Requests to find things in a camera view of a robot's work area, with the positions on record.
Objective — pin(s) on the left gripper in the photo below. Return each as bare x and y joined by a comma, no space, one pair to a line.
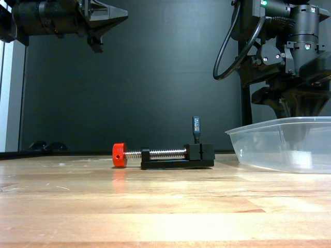
94,41

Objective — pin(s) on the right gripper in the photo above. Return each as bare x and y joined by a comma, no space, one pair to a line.
302,100

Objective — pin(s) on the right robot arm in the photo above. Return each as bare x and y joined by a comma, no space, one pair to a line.
305,25

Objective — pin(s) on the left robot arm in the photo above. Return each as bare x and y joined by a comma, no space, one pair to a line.
38,18

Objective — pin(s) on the clear plastic container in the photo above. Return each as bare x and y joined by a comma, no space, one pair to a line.
271,149

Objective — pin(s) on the black clamp with red knob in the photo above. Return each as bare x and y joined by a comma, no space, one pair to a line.
199,155

